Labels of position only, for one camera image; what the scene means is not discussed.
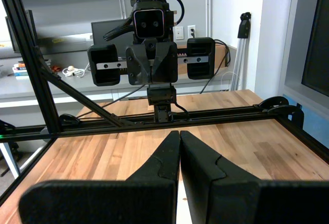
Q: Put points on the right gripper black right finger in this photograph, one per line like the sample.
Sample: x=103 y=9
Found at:
x=257 y=203

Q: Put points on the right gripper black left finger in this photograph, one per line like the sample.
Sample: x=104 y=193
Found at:
x=102 y=203

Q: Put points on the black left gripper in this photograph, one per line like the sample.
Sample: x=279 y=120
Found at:
x=102 y=52

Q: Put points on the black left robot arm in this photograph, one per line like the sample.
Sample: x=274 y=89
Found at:
x=162 y=95

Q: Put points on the black computer monitor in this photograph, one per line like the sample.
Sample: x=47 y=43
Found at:
x=110 y=32

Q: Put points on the brown cardboard box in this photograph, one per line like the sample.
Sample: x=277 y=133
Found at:
x=221 y=55

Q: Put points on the grey desk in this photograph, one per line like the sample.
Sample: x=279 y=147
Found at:
x=77 y=84

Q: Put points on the small orange tool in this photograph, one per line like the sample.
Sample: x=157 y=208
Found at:
x=54 y=67

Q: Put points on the folded black silver tripod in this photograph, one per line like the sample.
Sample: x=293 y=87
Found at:
x=244 y=26

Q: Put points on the white table leg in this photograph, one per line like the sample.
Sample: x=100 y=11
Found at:
x=10 y=158

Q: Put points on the stack of books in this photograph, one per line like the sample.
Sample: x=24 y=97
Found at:
x=20 y=70

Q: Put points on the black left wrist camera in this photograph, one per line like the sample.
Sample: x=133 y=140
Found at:
x=148 y=23

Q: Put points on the white wall outlet plate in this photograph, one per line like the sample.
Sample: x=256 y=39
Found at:
x=179 y=32
x=191 y=31

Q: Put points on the white wall conduit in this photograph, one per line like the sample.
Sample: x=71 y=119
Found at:
x=208 y=1

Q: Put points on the black aluminium frame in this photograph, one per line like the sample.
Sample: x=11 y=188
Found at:
x=33 y=67

